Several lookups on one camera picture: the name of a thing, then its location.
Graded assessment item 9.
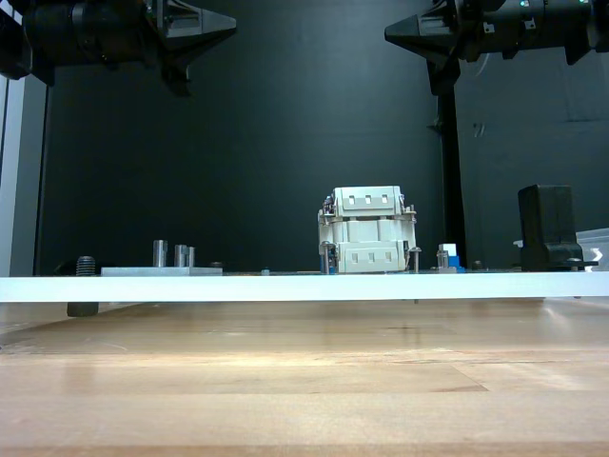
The grey metal plate with pegs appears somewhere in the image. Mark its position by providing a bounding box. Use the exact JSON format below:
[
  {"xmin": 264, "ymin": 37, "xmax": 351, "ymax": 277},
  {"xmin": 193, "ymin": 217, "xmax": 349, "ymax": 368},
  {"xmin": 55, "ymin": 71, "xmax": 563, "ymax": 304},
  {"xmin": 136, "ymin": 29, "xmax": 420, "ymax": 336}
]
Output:
[{"xmin": 100, "ymin": 239, "xmax": 224, "ymax": 278}]

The black clamp block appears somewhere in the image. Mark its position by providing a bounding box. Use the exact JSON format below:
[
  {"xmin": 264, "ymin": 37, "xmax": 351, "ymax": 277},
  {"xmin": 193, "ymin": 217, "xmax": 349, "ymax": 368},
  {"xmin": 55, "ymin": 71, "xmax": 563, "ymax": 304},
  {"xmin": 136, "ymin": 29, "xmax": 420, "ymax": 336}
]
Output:
[{"xmin": 517, "ymin": 184, "xmax": 599, "ymax": 273}]

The grey ten pin connector insert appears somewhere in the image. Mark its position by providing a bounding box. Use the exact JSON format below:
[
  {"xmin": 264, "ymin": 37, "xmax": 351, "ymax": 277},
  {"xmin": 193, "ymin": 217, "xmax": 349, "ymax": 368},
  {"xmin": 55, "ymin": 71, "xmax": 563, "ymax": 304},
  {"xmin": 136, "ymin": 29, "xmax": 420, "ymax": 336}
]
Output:
[{"xmin": 317, "ymin": 185, "xmax": 420, "ymax": 244}]

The white task board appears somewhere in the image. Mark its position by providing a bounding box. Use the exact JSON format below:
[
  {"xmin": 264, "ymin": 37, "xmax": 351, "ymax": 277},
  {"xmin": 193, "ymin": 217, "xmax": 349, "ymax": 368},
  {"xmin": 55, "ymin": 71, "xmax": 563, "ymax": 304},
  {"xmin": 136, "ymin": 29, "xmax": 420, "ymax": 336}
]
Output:
[{"xmin": 0, "ymin": 270, "xmax": 609, "ymax": 304}]

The small metal socket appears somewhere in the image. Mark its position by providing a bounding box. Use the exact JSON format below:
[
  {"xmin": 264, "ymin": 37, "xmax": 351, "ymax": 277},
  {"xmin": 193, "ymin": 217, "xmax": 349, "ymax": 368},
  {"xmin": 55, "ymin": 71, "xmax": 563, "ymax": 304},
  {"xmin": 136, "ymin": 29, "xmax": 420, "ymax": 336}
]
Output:
[{"xmin": 436, "ymin": 241, "xmax": 462, "ymax": 273}]

